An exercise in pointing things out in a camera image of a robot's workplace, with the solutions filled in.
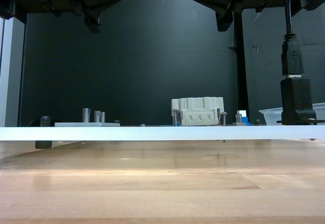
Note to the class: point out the black wall post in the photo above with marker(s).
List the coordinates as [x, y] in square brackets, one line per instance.
[241, 69]

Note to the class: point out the large blue connector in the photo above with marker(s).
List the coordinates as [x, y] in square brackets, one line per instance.
[179, 124]

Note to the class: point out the white task board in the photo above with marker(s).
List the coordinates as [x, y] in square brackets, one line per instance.
[152, 133]

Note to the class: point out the short silver metal peg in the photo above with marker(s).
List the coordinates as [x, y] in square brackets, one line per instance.
[103, 117]
[97, 116]

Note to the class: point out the small blue white connector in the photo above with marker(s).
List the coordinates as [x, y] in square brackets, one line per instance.
[244, 120]

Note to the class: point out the large black standoff bolt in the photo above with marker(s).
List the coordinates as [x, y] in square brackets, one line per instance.
[45, 121]

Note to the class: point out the silver connector screw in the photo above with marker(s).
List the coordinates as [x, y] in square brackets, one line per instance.
[223, 118]

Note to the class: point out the small silver metal socket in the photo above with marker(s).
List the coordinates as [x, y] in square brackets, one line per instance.
[238, 119]

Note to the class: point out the clear plastic tub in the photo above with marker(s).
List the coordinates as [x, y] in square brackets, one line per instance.
[271, 116]

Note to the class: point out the black USB socket housing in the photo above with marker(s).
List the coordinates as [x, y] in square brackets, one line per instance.
[295, 99]

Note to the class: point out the beige multi-pin connector housing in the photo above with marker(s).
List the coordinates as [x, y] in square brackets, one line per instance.
[198, 107]

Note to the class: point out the tall silver metal peg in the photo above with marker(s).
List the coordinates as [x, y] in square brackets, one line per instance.
[86, 114]

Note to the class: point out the grey metal plate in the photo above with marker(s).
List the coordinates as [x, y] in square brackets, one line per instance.
[76, 124]

